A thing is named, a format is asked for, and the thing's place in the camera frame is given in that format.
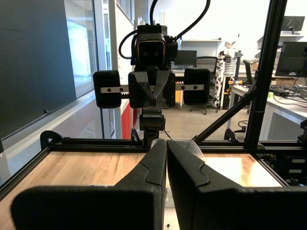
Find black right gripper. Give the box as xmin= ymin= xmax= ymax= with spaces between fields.
xmin=93 ymin=66 xmax=211 ymax=109

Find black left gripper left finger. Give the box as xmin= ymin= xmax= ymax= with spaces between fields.
xmin=11 ymin=140 xmax=167 ymax=230

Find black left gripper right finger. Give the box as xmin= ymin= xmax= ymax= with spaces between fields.
xmin=167 ymin=140 xmax=307 ymax=230

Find red panel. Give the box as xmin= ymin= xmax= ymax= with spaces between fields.
xmin=121 ymin=102 xmax=132 ymax=139

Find small black desk monitor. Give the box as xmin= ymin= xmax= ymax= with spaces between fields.
xmin=174 ymin=50 xmax=198 ymax=67

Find black mesh office chair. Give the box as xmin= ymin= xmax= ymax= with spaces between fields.
xmin=189 ymin=56 xmax=219 ymax=115

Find clear plastic tub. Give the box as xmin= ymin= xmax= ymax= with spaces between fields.
xmin=150 ymin=138 xmax=206 ymax=161

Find black controller boxes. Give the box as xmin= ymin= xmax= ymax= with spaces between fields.
xmin=260 ymin=153 xmax=307 ymax=187

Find white task board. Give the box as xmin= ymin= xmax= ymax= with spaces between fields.
xmin=164 ymin=184 xmax=180 ymax=230

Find white metal cabinet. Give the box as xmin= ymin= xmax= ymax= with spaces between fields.
xmin=179 ymin=39 xmax=224 ymax=70

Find white lattice structure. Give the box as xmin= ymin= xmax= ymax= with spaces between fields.
xmin=215 ymin=56 xmax=237 ymax=108

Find black slim office chair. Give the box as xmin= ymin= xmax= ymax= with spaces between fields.
xmin=242 ymin=59 xmax=255 ymax=90

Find white office desk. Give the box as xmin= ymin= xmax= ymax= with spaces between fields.
xmin=226 ymin=85 xmax=307 ymax=142

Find large black monitor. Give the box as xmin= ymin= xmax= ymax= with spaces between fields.
xmin=275 ymin=41 xmax=307 ymax=78

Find grey monitor on shelf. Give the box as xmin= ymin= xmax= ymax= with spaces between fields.
xmin=281 ymin=15 xmax=306 ymax=35

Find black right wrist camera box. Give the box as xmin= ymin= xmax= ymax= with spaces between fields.
xmin=136 ymin=33 xmax=166 ymax=67

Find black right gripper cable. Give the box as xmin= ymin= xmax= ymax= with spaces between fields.
xmin=118 ymin=31 xmax=139 ymax=59

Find black aluminium table frame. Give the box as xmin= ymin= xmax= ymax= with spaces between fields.
xmin=0 ymin=0 xmax=307 ymax=199

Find black right camera cable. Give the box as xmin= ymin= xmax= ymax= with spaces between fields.
xmin=150 ymin=0 xmax=212 ymax=40

